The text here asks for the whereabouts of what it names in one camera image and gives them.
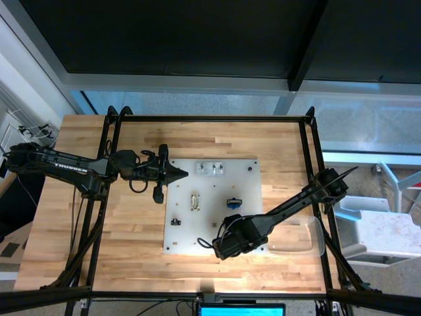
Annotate aluminium bar with screws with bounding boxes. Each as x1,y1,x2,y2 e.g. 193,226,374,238
195,161,226,177

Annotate black metal frame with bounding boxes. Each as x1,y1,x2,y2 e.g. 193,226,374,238
0,105,421,316

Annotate thin black shoulder cable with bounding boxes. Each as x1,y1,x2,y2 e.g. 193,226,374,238
328,166,360,181

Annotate blue screen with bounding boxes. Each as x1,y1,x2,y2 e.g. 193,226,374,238
197,303,286,316

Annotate white board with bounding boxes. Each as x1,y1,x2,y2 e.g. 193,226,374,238
163,158,264,255

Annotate white step stool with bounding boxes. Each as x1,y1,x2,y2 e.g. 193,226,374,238
335,161,421,268

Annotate black and white cable bundle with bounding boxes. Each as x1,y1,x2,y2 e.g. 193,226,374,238
18,123,55,140

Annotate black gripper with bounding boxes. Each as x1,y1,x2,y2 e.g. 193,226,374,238
130,144,189,204
212,229,254,261

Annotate tan cardboard sheet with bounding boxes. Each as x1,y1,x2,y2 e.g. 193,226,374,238
0,220,34,264

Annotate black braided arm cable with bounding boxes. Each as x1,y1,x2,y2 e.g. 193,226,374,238
128,171,148,194

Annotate clear plastic tub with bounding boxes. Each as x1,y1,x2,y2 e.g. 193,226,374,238
265,215,326,257

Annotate black square post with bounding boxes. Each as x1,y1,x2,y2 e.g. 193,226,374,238
288,0,330,92

